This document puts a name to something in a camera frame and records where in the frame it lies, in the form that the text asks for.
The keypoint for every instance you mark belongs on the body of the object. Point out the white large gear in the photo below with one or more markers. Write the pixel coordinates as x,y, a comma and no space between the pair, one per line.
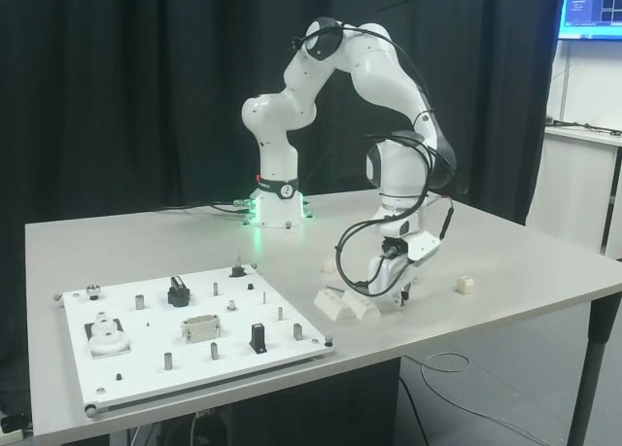
108,345

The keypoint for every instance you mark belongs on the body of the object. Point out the black curtains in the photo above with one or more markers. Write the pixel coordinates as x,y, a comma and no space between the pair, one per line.
121,101

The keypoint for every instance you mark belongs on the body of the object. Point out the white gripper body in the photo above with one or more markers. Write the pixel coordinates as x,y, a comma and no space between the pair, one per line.
386,276

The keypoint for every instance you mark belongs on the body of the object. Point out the white task board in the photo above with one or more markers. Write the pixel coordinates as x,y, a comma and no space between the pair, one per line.
194,368

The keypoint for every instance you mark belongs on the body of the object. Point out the white medium gear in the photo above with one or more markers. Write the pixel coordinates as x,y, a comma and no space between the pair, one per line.
104,326

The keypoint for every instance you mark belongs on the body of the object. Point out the white small gear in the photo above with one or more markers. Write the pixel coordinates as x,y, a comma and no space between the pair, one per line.
102,316

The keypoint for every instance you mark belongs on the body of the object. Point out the white stepped holder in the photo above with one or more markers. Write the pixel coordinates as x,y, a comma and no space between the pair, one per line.
364,311
333,305

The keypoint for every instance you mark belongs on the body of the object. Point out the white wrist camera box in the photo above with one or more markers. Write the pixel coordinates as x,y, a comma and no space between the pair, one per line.
396,227

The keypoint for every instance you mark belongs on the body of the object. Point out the blue screen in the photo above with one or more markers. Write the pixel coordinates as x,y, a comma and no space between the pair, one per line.
593,9

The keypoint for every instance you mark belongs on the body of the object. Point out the small white cube holder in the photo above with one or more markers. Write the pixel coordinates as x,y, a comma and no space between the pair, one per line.
465,284

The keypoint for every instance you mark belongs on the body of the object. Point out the metal bolt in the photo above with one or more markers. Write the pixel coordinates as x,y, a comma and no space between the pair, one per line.
238,258

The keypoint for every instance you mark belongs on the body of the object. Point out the black table leg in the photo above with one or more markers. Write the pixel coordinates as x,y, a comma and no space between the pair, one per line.
588,368

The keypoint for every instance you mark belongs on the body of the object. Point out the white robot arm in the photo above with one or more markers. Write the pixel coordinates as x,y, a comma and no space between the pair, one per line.
384,77

